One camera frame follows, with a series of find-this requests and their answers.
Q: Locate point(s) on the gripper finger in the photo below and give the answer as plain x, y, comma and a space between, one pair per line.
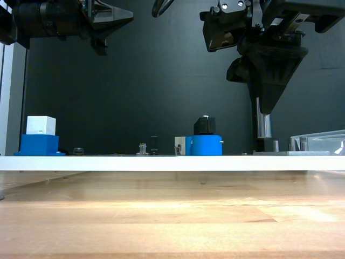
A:
110, 27
118, 13
252, 87
272, 75

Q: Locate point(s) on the steel cylinder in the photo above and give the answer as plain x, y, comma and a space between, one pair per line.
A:
264, 126

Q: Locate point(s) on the black block with silver top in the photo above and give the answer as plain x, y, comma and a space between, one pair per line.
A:
205, 125

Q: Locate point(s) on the grey metal peg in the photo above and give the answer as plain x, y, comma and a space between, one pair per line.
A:
275, 145

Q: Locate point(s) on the blue round holder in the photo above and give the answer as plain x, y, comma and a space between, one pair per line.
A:
206, 145

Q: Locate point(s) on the clear plastic tub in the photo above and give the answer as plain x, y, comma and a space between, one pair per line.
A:
323, 143

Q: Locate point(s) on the white connector housing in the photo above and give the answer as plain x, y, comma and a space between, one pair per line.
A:
181, 143

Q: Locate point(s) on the white cube plug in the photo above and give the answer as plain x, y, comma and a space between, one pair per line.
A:
40, 125

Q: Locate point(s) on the black knurled knob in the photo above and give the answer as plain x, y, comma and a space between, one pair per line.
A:
78, 151

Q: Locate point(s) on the blue square socket base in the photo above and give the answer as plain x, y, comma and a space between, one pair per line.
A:
40, 145

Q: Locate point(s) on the white task board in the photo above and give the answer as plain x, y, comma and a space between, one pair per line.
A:
134, 163

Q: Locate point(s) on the black metal frame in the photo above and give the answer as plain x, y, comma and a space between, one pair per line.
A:
258, 144

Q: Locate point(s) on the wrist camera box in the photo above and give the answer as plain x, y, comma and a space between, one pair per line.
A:
215, 35

